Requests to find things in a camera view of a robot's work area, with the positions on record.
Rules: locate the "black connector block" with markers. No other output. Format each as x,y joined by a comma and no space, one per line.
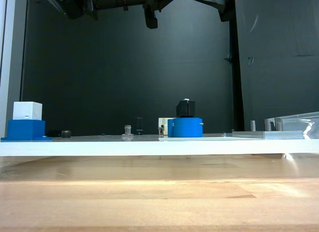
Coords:
185,108

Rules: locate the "small grey metal peg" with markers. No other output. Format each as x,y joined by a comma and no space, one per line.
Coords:
253,126

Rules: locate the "white connector housing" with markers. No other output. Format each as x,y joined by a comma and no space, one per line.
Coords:
163,122

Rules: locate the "small black bar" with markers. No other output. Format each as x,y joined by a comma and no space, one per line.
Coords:
139,123

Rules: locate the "blue round holder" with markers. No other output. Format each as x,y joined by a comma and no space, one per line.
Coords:
187,128

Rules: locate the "clear plastic fitting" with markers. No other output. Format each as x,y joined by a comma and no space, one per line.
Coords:
127,129

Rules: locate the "white flat plastic plate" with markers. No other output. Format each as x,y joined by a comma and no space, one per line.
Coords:
211,139

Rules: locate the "small metal clamp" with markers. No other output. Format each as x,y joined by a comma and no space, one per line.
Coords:
160,132

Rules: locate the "clear plastic tub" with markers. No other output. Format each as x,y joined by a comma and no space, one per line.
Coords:
299,122

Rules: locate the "grey metal plate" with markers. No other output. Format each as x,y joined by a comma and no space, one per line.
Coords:
281,135

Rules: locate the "black threaded insert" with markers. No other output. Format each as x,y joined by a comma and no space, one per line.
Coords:
66,134

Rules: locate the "white cube block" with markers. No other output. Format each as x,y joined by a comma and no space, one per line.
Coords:
26,111

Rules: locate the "white task board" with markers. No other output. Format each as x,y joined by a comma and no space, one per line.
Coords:
99,148

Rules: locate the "black frame post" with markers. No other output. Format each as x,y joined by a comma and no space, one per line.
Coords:
236,67

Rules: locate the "light grey frame upright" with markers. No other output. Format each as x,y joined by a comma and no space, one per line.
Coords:
6,67

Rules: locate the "blue square base mount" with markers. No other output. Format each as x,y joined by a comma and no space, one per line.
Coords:
25,129

